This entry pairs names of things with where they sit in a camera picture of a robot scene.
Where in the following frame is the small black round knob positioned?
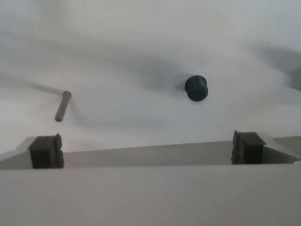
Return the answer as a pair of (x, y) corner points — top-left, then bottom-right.
(184, 75), (209, 103)

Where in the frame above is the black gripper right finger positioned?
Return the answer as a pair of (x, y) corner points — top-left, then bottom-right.
(231, 129), (301, 165)

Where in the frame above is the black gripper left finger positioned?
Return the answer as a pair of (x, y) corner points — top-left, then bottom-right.
(0, 133), (65, 170)

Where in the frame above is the metal round peg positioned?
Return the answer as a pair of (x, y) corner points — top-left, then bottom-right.
(54, 90), (72, 122)

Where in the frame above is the white task board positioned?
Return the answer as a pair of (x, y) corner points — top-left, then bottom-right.
(0, 0), (301, 157)

